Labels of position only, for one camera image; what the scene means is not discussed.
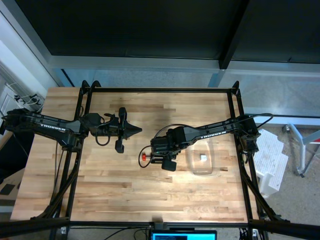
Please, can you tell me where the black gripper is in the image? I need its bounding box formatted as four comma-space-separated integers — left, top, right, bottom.
161, 149, 182, 173
106, 107, 143, 154

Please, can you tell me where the black clamp with orange knob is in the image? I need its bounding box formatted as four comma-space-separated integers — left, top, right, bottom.
141, 153, 164, 165

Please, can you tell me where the clear plastic tub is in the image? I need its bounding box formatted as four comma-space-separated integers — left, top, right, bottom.
187, 139, 219, 178

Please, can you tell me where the blue laptop screen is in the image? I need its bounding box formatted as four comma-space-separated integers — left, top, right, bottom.
149, 229, 218, 240

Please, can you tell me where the brown cardboard box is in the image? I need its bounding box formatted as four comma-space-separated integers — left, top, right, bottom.
0, 167, 26, 215

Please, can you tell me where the grey metal stand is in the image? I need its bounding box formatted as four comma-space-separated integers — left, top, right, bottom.
282, 123, 320, 179

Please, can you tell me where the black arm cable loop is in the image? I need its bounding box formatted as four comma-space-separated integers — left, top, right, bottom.
138, 146, 154, 170
94, 132, 112, 147

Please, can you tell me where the black metal frame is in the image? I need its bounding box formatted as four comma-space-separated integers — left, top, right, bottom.
0, 79, 320, 240

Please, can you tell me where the small black camera box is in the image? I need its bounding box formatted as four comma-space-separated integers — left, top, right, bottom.
152, 216, 167, 230

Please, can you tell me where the white power strip with cables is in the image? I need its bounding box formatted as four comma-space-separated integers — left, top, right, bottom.
13, 93, 42, 111

